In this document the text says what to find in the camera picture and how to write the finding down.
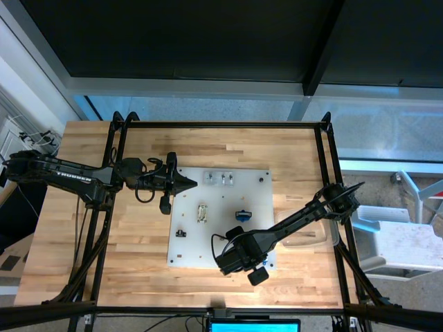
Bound white board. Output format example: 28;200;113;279
166;167;278;270

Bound cardboard box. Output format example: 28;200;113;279
0;233;35;279

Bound blue laptop screen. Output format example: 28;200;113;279
206;317;302;332

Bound black table frame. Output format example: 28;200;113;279
0;110;443;332

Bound grey metal wall post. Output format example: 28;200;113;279
0;0;82;120

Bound black pillar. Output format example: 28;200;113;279
302;0;347;97

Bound clear plastic tub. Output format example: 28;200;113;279
275;208;340;250

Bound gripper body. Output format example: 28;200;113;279
226;225;274;286
152;151;179;215

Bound white plastic stool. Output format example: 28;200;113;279
352;205;443;282

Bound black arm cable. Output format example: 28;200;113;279
211;233;231;264
134;186;156;204

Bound grey metal chair frame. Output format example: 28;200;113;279
390;169;443;225

